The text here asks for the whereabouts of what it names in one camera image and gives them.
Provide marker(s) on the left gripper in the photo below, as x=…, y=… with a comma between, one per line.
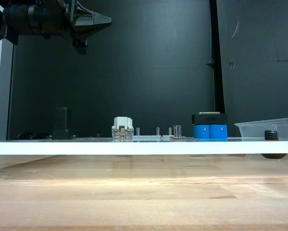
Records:
x=71, y=31

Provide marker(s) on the clear plastic container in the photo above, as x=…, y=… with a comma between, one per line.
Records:
x=257, y=130

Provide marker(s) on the tall black threaded stud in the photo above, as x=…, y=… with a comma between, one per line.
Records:
x=61, y=118

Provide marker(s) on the beige many-pin connector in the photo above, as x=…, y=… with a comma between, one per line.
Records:
x=122, y=127

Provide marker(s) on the short steel peg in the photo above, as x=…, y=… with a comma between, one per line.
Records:
x=138, y=132
x=157, y=131
x=169, y=131

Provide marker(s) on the grey metal base strip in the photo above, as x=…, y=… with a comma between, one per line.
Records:
x=148, y=138

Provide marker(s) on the white task board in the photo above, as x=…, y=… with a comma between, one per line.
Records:
x=144, y=148

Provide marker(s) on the steel bar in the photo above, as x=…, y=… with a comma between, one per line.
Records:
x=209, y=112

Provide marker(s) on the black block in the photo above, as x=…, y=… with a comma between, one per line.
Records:
x=209, y=119

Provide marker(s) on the blue socket block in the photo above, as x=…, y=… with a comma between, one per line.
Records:
x=218, y=132
x=201, y=132

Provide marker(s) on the short black threaded stud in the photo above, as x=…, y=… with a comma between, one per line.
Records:
x=271, y=135

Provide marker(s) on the steel post on square base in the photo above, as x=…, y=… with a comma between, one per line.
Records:
x=177, y=132

